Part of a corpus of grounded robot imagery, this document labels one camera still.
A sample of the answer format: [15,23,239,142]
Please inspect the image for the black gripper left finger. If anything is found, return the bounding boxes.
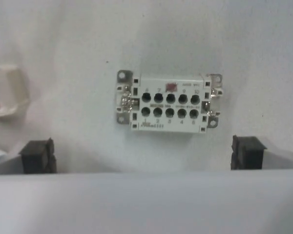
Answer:
[0,137,58,176]

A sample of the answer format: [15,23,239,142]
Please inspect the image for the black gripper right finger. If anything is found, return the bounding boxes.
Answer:
[230,135,293,171]

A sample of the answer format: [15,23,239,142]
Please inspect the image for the white waterproof plug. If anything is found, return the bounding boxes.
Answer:
[115,70,223,134]

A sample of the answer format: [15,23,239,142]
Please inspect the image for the white plastic holder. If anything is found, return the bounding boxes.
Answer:
[0,64,30,119]

